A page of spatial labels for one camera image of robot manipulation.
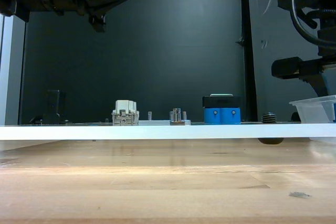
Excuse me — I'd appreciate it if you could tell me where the black connector block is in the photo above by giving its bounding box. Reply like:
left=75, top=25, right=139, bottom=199
left=202, top=93, right=242, bottom=109

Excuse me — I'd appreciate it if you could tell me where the white board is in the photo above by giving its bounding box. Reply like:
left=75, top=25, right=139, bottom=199
left=0, top=122, right=336, bottom=141

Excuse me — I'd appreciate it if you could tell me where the clear plastic tub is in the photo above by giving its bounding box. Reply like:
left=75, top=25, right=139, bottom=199
left=288, top=94, right=336, bottom=145

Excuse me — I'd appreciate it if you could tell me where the grey connector housing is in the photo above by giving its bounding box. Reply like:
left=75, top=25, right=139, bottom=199
left=111, top=100, right=140, bottom=126

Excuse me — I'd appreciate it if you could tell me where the blue clamp base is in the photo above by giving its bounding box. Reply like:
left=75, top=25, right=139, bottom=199
left=203, top=106, right=242, bottom=125

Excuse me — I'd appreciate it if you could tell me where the small metal clamp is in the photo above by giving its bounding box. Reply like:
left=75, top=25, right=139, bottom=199
left=170, top=108, right=186, bottom=125

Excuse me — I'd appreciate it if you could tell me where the grey window frame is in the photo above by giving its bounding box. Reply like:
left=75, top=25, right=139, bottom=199
left=0, top=14, right=26, bottom=125

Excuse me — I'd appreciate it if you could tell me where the black M12 threaded bolt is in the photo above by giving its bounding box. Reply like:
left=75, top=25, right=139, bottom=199
left=257, top=112, right=284, bottom=145

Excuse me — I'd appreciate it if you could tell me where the black wall column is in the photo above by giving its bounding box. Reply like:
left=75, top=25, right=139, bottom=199
left=236, top=0, right=258, bottom=123

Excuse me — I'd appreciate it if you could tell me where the white pin mount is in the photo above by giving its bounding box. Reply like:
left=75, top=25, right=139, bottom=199
left=138, top=119, right=191, bottom=126

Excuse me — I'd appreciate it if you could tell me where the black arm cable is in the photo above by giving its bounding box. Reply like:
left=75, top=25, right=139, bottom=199
left=288, top=0, right=321, bottom=45

